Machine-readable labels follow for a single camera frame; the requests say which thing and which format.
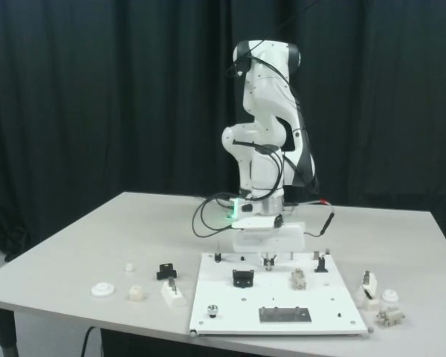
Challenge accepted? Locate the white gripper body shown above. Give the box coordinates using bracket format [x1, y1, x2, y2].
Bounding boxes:
[233, 222, 307, 252]

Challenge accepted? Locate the beige metal connector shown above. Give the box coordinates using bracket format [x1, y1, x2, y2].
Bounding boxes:
[375, 306, 407, 329]
[290, 269, 309, 290]

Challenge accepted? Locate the white task board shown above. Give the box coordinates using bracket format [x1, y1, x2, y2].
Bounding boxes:
[188, 251, 369, 330]

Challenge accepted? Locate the black D-SUB plug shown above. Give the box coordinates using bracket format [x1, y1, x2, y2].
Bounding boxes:
[155, 263, 184, 282]

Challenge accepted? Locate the white peg holder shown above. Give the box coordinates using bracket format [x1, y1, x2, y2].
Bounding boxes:
[160, 280, 187, 309]

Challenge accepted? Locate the white plug holder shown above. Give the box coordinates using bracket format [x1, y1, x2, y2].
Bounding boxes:
[361, 270, 378, 295]
[356, 288, 381, 310]

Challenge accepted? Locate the cream round plastic part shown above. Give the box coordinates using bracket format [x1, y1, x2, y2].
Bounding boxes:
[127, 285, 150, 301]

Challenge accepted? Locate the white large gear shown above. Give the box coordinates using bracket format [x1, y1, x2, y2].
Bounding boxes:
[90, 282, 116, 299]

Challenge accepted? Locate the black curtain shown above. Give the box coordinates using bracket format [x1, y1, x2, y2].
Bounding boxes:
[0, 0, 446, 261]

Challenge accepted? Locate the black table leg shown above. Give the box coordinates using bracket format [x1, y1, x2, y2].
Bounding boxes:
[0, 305, 16, 357]

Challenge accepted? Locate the thin black rod on wire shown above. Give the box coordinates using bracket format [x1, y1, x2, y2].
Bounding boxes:
[303, 198, 337, 238]

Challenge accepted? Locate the black looping cable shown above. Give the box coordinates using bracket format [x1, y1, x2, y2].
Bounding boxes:
[192, 193, 242, 239]

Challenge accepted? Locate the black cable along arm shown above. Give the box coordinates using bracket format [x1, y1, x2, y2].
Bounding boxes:
[224, 39, 320, 198]

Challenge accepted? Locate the black cable under table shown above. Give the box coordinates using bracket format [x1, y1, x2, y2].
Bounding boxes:
[80, 326, 102, 357]

